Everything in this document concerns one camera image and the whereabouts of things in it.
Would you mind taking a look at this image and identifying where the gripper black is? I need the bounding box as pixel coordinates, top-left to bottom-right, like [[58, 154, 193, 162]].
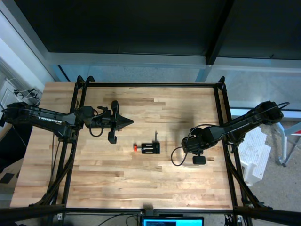
[[181, 128, 209, 166], [93, 100, 134, 145]]

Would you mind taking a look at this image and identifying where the clear plastic tub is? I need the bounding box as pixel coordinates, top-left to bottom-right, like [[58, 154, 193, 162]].
[[175, 135, 207, 169]]

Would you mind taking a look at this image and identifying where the black clamp with orange knob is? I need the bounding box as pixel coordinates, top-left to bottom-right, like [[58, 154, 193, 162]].
[[133, 142, 161, 155]]

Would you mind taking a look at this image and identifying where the white plastic step stool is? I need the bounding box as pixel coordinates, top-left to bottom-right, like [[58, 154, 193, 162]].
[[237, 124, 274, 187]]

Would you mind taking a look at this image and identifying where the screen with blue edge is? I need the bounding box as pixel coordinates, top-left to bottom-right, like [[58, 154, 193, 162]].
[[140, 216, 205, 226]]

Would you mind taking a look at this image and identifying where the grey metal stand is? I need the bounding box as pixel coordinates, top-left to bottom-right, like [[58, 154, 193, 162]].
[[274, 121, 301, 168]]

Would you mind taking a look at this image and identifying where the large black case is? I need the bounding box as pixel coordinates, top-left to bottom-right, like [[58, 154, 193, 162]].
[[0, 124, 32, 170]]

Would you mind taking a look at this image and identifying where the brown cardboard box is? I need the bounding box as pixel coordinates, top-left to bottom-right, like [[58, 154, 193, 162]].
[[0, 157, 24, 201]]

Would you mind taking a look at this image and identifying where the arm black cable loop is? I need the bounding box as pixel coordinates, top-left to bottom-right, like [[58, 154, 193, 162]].
[[171, 124, 214, 167], [88, 126, 104, 138]]

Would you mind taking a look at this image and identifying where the black metal frame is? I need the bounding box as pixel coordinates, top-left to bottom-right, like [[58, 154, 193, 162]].
[[0, 75, 301, 226]]

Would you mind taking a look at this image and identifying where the small black camera box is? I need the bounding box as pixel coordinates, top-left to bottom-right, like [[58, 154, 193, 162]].
[[141, 204, 157, 216]]

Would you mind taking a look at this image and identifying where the black and white cable bundle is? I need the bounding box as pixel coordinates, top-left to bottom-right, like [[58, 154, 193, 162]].
[[10, 79, 40, 104]]

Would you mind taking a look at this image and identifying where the arm thin shoulder cable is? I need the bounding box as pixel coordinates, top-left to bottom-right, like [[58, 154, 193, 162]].
[[274, 102, 290, 111]]

